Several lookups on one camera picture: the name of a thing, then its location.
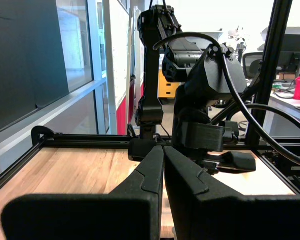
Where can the white office desk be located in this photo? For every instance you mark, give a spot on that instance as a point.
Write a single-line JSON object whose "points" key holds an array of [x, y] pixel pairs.
{"points": [[270, 122]]}

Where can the black box with white labels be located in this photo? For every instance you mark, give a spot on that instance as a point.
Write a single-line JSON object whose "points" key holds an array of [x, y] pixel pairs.
{"points": [[290, 175]]}

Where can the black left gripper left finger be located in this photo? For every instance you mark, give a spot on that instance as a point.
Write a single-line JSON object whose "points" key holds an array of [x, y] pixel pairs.
{"points": [[90, 215]]}

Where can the black mesh office chair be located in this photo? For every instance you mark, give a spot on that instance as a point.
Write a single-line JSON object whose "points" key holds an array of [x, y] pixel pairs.
{"points": [[251, 65]]}

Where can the black metal frame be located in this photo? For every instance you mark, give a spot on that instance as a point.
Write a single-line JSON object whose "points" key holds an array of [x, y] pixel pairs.
{"points": [[90, 140]]}

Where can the yellow drawer cabinet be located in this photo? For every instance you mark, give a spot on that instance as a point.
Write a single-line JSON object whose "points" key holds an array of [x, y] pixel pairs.
{"points": [[166, 90]]}

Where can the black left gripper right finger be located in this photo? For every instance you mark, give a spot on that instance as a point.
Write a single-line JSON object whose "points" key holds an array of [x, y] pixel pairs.
{"points": [[227, 215]]}

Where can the black computer monitor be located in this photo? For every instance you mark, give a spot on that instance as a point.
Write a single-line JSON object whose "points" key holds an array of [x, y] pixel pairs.
{"points": [[295, 47]]}

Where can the white partition with red base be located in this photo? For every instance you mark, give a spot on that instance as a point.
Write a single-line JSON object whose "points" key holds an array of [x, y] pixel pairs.
{"points": [[121, 117]]}

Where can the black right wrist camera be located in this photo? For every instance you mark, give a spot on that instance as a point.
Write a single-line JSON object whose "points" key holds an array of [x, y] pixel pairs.
{"points": [[202, 137]]}

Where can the white lattice humanoid figure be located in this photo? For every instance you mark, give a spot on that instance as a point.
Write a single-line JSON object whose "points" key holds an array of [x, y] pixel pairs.
{"points": [[233, 33]]}

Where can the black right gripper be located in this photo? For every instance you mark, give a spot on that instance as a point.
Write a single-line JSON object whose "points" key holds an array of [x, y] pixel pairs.
{"points": [[237, 163]]}

